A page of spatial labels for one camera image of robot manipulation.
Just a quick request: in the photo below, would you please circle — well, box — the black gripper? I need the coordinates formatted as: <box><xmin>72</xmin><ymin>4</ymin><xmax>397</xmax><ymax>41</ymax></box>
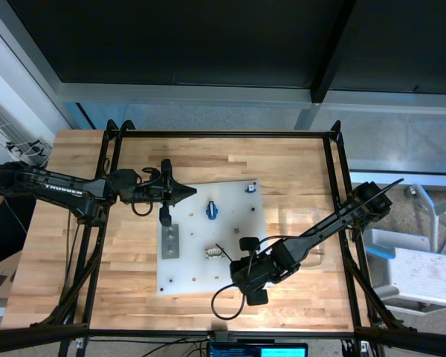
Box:
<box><xmin>229</xmin><ymin>236</ymin><xmax>284</xmax><ymax>307</ymax></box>
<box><xmin>144</xmin><ymin>158</ymin><xmax>198</xmax><ymax>228</ymax></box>

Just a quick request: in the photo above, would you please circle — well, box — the black USB connector with cable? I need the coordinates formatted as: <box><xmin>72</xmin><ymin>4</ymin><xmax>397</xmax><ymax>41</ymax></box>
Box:
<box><xmin>215</xmin><ymin>242</ymin><xmax>234</xmax><ymax>264</ymax></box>

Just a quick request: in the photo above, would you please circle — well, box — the white plastic board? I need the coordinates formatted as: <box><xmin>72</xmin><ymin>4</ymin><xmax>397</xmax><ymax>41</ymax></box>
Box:
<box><xmin>155</xmin><ymin>179</ymin><xmax>276</xmax><ymax>296</ymax></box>

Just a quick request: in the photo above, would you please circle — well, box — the grey metal plate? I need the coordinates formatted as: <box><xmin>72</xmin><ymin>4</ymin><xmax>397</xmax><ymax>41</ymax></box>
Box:
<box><xmin>160</xmin><ymin>223</ymin><xmax>181</xmax><ymax>260</ymax></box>

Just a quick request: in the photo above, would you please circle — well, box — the clear plastic tub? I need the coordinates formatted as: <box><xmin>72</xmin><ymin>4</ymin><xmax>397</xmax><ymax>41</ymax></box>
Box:
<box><xmin>278</xmin><ymin>207</ymin><xmax>327</xmax><ymax>269</ymax></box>

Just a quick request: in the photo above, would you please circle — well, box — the screen with blue edge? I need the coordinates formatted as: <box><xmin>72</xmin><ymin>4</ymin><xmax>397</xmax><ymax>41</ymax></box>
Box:
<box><xmin>207</xmin><ymin>342</ymin><xmax>308</xmax><ymax>357</ymax></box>

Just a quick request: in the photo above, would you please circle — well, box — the white step stool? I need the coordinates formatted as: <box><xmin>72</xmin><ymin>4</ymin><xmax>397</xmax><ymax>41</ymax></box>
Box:
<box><xmin>367</xmin><ymin>227</ymin><xmax>446</xmax><ymax>317</ymax></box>

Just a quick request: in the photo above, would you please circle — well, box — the brown cardboard box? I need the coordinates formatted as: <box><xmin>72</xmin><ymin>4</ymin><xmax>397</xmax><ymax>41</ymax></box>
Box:
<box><xmin>0</xmin><ymin>252</ymin><xmax>23</xmax><ymax>298</ymax></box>

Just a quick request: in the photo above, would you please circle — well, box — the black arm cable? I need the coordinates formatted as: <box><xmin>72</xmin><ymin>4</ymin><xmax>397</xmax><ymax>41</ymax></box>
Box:
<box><xmin>211</xmin><ymin>235</ymin><xmax>303</xmax><ymax>321</ymax></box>
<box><xmin>131</xmin><ymin>166</ymin><xmax>161</xmax><ymax>218</ymax></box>

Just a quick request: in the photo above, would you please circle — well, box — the black table level camera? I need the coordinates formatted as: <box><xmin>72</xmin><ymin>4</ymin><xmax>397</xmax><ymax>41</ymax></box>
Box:
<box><xmin>212</xmin><ymin>322</ymin><xmax>234</xmax><ymax>343</ymax></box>

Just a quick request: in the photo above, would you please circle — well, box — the black metal frame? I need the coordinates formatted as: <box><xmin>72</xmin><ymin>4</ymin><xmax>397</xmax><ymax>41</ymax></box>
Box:
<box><xmin>0</xmin><ymin>118</ymin><xmax>446</xmax><ymax>357</ymax></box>

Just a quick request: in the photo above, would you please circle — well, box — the white cable bundle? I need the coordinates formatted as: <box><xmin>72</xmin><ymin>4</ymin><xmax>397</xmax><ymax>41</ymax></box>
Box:
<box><xmin>5</xmin><ymin>139</ymin><xmax>51</xmax><ymax>164</ymax></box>

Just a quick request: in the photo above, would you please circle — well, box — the black vertical post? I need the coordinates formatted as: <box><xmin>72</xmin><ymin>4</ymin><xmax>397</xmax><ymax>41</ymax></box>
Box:
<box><xmin>310</xmin><ymin>0</ymin><xmax>358</xmax><ymax>104</ymax></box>

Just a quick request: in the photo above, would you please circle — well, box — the white metal chair frame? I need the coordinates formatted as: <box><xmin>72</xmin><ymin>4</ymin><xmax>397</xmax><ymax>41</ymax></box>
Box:
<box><xmin>404</xmin><ymin>184</ymin><xmax>446</xmax><ymax>256</ymax></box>

